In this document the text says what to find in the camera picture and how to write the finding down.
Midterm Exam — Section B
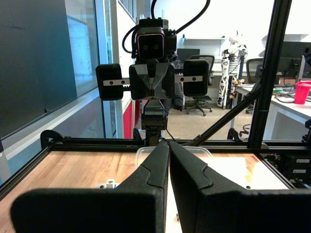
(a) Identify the white desk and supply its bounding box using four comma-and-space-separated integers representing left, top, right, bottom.
234, 82, 311, 141

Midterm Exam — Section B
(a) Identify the small white bracket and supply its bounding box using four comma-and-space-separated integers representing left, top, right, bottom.
96, 179, 119, 190

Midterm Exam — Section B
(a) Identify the black aluminium frame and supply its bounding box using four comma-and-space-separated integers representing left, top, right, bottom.
0, 0, 311, 195

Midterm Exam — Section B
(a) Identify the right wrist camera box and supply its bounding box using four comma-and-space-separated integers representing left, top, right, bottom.
135, 26, 167, 60

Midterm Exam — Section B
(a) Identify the red cabinet panel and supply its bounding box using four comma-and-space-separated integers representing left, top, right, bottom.
122, 100, 141, 139

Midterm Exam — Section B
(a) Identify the person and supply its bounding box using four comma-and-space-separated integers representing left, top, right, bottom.
173, 81, 185, 112

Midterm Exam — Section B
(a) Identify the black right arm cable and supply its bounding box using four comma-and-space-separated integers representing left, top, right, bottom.
122, 0, 211, 54

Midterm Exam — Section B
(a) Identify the white lattice robot figure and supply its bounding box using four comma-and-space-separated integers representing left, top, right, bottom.
217, 30, 249, 110

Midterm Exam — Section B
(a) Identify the red cup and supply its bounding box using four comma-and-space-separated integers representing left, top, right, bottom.
293, 80, 311, 105

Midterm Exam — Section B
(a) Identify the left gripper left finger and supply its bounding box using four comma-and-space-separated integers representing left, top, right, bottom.
10, 140, 170, 233

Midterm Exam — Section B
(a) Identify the white wall shelf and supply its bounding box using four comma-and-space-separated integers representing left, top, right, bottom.
181, 36, 226, 50

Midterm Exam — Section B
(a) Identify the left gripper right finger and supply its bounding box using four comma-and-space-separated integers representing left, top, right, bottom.
169, 142, 311, 233

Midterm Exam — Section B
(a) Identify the black office chair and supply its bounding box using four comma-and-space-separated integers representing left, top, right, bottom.
244, 57, 265, 115
185, 54, 216, 117

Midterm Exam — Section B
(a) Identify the black computer monitor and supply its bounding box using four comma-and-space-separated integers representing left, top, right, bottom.
176, 48, 201, 61
276, 41, 311, 80

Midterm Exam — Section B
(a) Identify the white task board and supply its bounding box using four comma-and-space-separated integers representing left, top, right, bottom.
96, 156, 290, 233

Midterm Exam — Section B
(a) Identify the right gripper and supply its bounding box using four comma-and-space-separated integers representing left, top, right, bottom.
95, 59, 210, 101

